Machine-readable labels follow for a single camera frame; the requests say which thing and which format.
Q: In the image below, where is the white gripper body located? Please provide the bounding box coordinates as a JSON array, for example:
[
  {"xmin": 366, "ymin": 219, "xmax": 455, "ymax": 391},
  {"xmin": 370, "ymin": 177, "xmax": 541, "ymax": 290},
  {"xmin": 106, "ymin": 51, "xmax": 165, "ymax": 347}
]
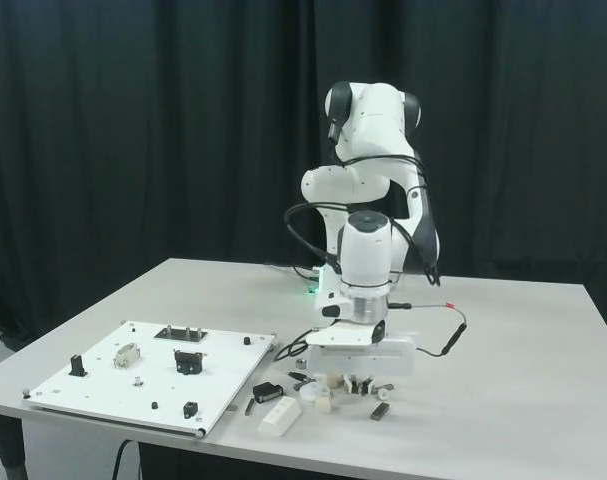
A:
[{"xmin": 306, "ymin": 334, "xmax": 416, "ymax": 378}]

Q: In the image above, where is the white gear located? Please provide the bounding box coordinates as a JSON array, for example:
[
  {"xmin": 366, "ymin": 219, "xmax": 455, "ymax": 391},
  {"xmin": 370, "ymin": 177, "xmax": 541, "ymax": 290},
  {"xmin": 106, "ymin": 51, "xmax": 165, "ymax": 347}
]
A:
[{"xmin": 300, "ymin": 382, "xmax": 330, "ymax": 402}]

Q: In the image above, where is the white holder block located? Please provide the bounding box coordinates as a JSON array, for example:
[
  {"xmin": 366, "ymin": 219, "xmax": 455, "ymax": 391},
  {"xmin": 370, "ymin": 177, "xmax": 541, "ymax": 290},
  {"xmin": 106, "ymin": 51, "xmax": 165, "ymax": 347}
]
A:
[{"xmin": 257, "ymin": 397, "xmax": 304, "ymax": 436}]

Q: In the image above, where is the black plug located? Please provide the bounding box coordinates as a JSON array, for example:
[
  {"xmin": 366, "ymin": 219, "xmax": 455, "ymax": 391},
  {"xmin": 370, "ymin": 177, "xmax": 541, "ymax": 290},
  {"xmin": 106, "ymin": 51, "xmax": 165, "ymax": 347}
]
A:
[{"xmin": 252, "ymin": 382, "xmax": 280, "ymax": 404}]

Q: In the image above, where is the white task board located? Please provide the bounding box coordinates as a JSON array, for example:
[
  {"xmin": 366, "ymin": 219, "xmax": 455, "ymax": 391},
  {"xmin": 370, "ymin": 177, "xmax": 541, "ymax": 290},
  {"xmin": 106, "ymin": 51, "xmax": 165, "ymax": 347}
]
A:
[{"xmin": 21, "ymin": 319, "xmax": 278, "ymax": 441}]

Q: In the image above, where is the black curtain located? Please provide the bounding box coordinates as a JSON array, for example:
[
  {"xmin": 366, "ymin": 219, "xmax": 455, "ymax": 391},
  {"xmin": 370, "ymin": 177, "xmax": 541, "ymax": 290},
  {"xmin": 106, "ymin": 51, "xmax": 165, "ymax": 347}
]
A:
[{"xmin": 0, "ymin": 0, "xmax": 607, "ymax": 346}]

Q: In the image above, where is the black table leg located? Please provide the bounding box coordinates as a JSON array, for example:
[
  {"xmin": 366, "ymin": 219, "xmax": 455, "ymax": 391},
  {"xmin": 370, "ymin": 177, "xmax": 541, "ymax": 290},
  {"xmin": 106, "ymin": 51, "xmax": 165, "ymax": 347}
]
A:
[{"xmin": 0, "ymin": 410, "xmax": 23, "ymax": 480}]

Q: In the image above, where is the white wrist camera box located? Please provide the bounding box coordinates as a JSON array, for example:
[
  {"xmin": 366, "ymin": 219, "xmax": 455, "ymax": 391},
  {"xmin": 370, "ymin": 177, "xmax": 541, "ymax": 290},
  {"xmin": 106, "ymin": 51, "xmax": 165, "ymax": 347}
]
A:
[{"xmin": 317, "ymin": 293, "xmax": 350, "ymax": 319}]

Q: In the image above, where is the black plug cable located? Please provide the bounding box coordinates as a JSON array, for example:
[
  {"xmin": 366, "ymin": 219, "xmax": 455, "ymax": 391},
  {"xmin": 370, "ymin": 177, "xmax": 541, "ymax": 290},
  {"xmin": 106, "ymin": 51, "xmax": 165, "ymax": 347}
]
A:
[{"xmin": 274, "ymin": 328, "xmax": 315, "ymax": 362}]

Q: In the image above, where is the black rod on wire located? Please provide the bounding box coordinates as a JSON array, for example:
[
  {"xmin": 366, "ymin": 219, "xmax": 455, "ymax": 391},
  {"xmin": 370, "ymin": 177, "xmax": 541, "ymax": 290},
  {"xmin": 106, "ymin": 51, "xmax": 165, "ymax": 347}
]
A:
[{"xmin": 386, "ymin": 298, "xmax": 470, "ymax": 359}]

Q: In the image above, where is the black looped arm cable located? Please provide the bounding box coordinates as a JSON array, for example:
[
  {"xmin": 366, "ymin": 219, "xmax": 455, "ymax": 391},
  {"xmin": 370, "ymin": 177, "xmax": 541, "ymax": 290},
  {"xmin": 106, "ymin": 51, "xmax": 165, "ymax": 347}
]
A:
[{"xmin": 282, "ymin": 201, "xmax": 345, "ymax": 275}]

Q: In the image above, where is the black cable under table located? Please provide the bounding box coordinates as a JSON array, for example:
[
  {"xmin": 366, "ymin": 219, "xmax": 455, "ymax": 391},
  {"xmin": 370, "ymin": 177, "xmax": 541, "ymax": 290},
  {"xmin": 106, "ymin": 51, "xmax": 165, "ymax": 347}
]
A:
[{"xmin": 112, "ymin": 438, "xmax": 140, "ymax": 480}]

